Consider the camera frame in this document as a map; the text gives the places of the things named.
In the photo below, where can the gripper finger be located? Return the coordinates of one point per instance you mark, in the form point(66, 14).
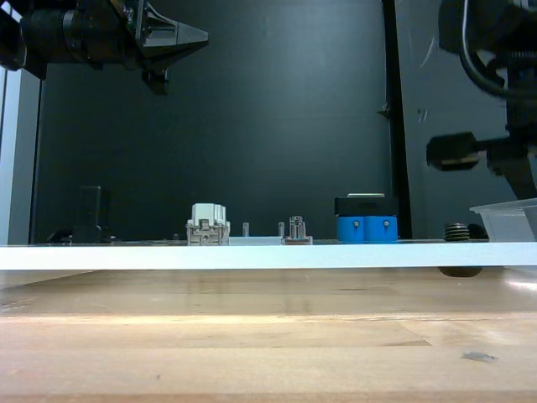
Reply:
point(191, 35)
point(165, 56)
point(526, 184)

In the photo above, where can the clear plastic tub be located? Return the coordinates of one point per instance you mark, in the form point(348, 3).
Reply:
point(512, 222)

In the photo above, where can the black M12 threaded stud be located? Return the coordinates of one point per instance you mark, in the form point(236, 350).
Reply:
point(458, 233)

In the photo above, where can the black rubber foot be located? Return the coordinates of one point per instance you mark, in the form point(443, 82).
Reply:
point(459, 273)

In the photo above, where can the blue and black D-sub connector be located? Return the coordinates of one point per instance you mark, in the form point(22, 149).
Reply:
point(365, 231)

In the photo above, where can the black clamp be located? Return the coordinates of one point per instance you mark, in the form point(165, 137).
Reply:
point(90, 210)

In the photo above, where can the grey connector housing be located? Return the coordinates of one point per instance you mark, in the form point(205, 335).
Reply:
point(207, 226)

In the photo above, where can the small metal threaded stud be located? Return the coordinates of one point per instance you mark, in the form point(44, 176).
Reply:
point(280, 230)
point(245, 230)

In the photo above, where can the clear acrylic block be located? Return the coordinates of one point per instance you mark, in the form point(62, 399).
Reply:
point(256, 241)

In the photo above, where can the white plastic board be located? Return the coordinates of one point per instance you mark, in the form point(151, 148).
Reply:
point(251, 256)

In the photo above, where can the black wall pillar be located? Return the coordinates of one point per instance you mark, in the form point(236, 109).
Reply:
point(396, 126)

